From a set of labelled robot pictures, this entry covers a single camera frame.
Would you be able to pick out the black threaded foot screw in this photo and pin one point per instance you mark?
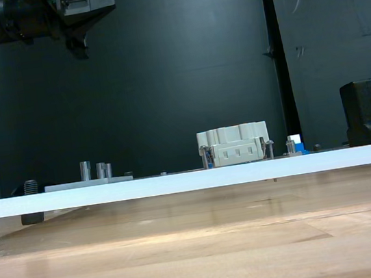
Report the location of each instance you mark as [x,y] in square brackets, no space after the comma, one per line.
[30,186]

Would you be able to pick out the white task board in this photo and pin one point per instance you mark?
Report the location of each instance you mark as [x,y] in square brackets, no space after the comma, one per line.
[191,181]

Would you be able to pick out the small silver screw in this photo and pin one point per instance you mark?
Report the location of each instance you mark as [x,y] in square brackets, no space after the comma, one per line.
[163,173]

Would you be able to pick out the beige multi-pin connector housing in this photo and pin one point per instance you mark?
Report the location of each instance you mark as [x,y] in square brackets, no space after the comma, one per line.
[234,139]

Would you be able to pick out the small silver clamp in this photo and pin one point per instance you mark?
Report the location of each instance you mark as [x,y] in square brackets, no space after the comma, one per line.
[290,147]

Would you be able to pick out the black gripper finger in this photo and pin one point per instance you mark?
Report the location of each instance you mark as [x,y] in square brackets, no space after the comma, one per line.
[86,21]
[100,3]

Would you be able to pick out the black USB socket housing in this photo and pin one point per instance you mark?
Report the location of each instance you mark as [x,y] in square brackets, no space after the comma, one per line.
[365,113]

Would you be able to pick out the blue connector mount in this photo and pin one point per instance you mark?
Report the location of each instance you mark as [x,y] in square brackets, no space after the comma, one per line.
[211,163]

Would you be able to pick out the grey metal plate with pegs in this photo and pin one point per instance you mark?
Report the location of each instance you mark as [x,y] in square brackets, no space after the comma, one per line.
[74,185]

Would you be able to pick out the small blue white connector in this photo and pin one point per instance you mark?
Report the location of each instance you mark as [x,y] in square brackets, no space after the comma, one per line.
[301,148]

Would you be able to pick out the black board screw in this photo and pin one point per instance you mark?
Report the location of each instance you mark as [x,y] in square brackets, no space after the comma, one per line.
[317,147]
[128,173]

